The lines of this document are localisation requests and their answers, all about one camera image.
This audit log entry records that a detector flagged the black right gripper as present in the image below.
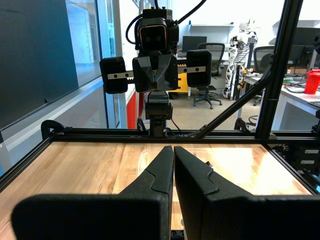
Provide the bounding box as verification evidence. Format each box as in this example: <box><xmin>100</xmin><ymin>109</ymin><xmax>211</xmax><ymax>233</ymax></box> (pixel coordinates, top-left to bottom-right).
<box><xmin>99</xmin><ymin>49</ymin><xmax>213</xmax><ymax>95</ymax></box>

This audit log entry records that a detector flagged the yellow cabinet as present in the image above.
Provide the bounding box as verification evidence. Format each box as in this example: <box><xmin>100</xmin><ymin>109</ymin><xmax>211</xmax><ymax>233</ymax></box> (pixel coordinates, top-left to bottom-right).
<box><xmin>167</xmin><ymin>72</ymin><xmax>189</xmax><ymax>94</ymax></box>

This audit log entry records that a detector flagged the red container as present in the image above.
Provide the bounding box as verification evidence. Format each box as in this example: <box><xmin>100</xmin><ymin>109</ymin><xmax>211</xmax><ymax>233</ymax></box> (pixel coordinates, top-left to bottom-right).
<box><xmin>303</xmin><ymin>68</ymin><xmax>320</xmax><ymax>95</ymax></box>

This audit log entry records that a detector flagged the white desk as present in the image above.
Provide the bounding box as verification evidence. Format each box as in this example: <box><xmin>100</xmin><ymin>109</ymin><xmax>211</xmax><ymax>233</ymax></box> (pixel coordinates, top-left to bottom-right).
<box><xmin>271</xmin><ymin>82</ymin><xmax>320</xmax><ymax>132</ymax></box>

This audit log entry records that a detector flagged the black office chair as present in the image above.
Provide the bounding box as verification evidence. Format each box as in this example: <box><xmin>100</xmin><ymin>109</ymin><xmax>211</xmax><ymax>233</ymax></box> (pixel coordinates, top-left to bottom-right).
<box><xmin>192</xmin><ymin>42</ymin><xmax>226</xmax><ymax>110</ymax></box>
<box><xmin>252</xmin><ymin>45</ymin><xmax>276</xmax><ymax>107</ymax></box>

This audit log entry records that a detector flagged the black metal frame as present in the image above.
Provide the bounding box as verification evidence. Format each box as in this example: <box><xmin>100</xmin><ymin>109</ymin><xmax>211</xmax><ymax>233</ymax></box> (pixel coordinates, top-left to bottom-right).
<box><xmin>0</xmin><ymin>0</ymin><xmax>320</xmax><ymax>196</ymax></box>

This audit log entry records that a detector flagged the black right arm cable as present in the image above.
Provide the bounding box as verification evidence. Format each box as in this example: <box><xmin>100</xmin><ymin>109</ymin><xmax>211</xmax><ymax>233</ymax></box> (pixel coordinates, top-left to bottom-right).
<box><xmin>125</xmin><ymin>0</ymin><xmax>208</xmax><ymax>45</ymax></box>

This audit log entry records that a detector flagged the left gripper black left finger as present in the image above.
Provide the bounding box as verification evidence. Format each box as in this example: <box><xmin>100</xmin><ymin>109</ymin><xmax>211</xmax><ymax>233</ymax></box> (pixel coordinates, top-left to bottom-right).
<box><xmin>11</xmin><ymin>145</ymin><xmax>175</xmax><ymax>240</ymax></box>

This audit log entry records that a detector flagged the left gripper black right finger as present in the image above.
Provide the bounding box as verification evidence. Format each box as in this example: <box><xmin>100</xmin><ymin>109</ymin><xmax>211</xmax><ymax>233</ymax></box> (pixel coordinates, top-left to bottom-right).
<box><xmin>173</xmin><ymin>145</ymin><xmax>320</xmax><ymax>240</ymax></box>

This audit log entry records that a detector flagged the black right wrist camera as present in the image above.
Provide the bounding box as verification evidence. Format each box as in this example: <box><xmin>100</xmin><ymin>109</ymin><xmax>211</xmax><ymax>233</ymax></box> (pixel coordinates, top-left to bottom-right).
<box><xmin>138</xmin><ymin>17</ymin><xmax>168</xmax><ymax>52</ymax></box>

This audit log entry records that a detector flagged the black computer monitor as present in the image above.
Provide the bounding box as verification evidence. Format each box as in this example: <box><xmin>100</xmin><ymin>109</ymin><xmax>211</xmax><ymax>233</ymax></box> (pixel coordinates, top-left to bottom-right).
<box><xmin>181</xmin><ymin>35</ymin><xmax>208</xmax><ymax>54</ymax></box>
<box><xmin>289</xmin><ymin>27</ymin><xmax>317</xmax><ymax>72</ymax></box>

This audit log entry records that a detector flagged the white striped robot figure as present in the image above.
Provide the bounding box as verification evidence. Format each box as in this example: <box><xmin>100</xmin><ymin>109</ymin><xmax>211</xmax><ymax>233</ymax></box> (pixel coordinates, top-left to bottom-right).
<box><xmin>223</xmin><ymin>19</ymin><xmax>260</xmax><ymax>99</ymax></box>

